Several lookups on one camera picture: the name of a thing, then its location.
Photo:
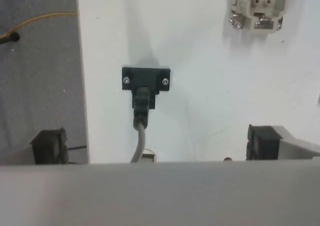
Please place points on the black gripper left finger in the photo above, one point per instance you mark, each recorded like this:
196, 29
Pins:
47, 148

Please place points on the white task board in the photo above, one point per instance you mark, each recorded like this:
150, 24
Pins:
200, 61

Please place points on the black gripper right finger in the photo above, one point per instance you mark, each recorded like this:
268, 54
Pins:
262, 143

